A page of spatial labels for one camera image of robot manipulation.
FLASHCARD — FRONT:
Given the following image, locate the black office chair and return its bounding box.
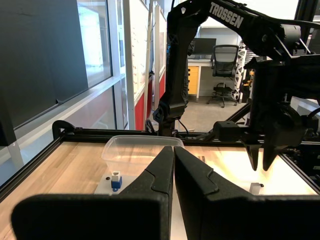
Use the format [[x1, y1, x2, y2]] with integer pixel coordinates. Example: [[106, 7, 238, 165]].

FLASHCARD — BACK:
[[206, 44, 240, 109]]

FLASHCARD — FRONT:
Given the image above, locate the small blue bar holder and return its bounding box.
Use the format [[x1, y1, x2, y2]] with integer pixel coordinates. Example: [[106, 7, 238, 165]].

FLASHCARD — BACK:
[[110, 176, 124, 193]]

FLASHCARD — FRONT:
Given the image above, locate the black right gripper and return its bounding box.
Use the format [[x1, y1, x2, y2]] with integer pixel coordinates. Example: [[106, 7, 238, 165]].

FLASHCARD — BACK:
[[214, 53, 320, 172]]

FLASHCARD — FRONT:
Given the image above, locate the white task board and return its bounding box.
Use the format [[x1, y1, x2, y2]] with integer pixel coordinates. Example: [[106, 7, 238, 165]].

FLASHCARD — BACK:
[[93, 162, 317, 240]]

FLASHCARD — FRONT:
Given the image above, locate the black computer monitor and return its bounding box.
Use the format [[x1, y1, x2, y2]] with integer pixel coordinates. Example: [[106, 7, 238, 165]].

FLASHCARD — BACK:
[[192, 37, 217, 55]]

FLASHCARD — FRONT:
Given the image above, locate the yellow drawer cabinet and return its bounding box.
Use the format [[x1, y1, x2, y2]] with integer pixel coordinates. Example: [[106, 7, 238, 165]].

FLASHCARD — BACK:
[[187, 66, 200, 95]]

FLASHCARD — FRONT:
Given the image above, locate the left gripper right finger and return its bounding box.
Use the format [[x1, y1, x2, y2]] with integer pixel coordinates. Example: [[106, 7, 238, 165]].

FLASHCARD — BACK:
[[173, 146, 320, 240]]

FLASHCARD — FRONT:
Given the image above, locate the white office desk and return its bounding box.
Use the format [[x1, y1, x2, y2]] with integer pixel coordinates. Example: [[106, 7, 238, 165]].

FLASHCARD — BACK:
[[187, 58, 213, 99]]

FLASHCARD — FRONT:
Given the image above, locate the black curved frame bracket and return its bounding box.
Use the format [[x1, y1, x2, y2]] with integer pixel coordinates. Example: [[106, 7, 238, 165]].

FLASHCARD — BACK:
[[51, 119, 76, 136]]

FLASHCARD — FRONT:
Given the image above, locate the black metal frame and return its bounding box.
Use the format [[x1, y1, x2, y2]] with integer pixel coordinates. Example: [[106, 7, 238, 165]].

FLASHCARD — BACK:
[[0, 0, 320, 201]]

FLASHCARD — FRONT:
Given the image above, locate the white lattice structure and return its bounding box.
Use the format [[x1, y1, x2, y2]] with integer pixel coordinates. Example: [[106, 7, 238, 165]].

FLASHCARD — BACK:
[[231, 41, 254, 104]]

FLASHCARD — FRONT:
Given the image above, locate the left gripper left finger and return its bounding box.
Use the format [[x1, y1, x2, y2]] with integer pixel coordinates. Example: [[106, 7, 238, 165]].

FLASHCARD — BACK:
[[11, 145, 175, 240]]

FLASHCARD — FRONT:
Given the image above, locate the white red partition panel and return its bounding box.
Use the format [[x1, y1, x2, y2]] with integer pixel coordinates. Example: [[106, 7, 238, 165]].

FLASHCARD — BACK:
[[153, 4, 168, 113], [123, 0, 154, 131]]

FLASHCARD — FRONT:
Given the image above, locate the black camera cable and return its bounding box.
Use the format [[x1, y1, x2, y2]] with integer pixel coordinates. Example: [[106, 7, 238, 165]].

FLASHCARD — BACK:
[[306, 106, 320, 123]]

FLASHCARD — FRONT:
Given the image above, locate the clear plastic tub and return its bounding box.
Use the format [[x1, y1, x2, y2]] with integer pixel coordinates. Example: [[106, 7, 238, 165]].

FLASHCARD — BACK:
[[101, 134, 185, 176]]

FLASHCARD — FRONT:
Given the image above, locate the small grey bar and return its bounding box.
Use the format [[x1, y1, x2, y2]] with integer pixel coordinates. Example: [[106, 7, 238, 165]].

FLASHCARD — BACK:
[[249, 182, 261, 195]]

